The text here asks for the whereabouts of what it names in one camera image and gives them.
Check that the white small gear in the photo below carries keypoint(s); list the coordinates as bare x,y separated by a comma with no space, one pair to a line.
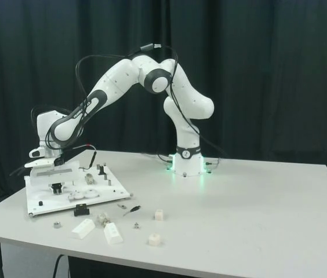
71,197

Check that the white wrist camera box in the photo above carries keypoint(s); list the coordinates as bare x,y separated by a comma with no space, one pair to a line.
36,153

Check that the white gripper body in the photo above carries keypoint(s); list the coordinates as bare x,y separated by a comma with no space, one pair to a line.
65,179

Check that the white medium gear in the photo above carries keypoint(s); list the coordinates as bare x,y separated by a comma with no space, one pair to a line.
79,195

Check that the metal BNC plug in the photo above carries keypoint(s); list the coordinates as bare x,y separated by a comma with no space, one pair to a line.
136,226

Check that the black D-SUB plug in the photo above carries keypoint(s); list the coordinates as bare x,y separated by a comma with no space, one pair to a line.
80,210

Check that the small white cube holder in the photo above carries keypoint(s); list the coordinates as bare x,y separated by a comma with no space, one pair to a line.
159,215
154,241

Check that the flat white mounting plate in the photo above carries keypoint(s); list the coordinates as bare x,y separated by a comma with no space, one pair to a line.
39,164

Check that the black curtain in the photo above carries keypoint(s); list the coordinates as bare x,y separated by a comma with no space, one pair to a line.
36,43

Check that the beige connector plug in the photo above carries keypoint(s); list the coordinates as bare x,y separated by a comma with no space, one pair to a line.
103,218

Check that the metal bolt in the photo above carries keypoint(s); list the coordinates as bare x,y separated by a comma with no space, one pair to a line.
56,225

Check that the white peg holder block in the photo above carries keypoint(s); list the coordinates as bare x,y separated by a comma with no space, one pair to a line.
83,230
113,234

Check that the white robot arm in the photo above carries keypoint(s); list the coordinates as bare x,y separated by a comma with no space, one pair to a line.
117,78

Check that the white large gear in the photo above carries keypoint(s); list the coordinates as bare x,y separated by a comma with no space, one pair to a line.
91,193

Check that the white task board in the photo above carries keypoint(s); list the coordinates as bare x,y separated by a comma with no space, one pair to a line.
99,191

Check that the metal round peg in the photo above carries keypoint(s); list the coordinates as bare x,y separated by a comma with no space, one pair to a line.
57,192

